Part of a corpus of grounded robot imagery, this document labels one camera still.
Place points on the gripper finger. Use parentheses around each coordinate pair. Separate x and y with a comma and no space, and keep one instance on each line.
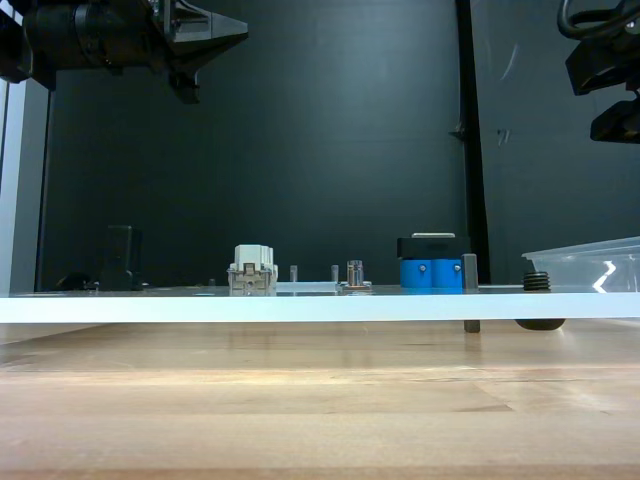
(620,125)
(227,27)
(205,52)

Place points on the beige connector housing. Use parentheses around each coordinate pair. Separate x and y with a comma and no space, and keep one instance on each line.
(250,270)

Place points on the blue and black connector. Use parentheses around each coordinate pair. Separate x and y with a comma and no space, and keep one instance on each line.
(430,270)

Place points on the clear plastic tub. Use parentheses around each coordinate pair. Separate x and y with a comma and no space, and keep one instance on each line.
(575,270)

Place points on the black upright beam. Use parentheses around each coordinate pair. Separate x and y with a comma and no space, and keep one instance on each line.
(470,150)

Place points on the black knurled screw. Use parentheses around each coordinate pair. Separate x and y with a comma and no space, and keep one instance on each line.
(536,281)

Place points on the grey hex bar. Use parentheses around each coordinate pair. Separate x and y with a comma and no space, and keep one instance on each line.
(470,270)

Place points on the metal plate with pins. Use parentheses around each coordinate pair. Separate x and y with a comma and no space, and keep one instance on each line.
(305,288)

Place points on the small metal socket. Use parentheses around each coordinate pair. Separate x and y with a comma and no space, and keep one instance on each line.
(356,275)

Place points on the white board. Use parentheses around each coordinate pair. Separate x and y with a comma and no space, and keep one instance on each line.
(300,307)

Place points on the grey aluminium partition frame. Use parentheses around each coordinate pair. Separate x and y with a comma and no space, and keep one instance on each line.
(25,200)

